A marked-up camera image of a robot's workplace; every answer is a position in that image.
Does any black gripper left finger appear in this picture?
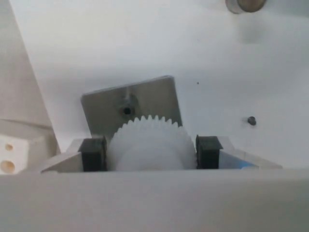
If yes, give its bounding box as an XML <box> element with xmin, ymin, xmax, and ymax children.
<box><xmin>40</xmin><ymin>136</ymin><xmax>108</xmax><ymax>174</ymax></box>

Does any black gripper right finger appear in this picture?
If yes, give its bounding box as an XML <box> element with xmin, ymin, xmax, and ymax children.
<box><xmin>195</xmin><ymin>134</ymin><xmax>283</xmax><ymax>170</ymax></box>

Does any white medium gear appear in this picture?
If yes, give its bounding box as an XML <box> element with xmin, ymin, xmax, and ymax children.
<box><xmin>106</xmin><ymin>114</ymin><xmax>197</xmax><ymax>172</ymax></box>

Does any white peg holder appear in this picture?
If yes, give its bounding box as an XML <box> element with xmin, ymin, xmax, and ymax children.
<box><xmin>0</xmin><ymin>118</ymin><xmax>58</xmax><ymax>175</ymax></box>

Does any white task board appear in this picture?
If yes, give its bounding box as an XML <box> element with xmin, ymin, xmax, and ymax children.
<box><xmin>10</xmin><ymin>0</ymin><xmax>309</xmax><ymax>170</ymax></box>

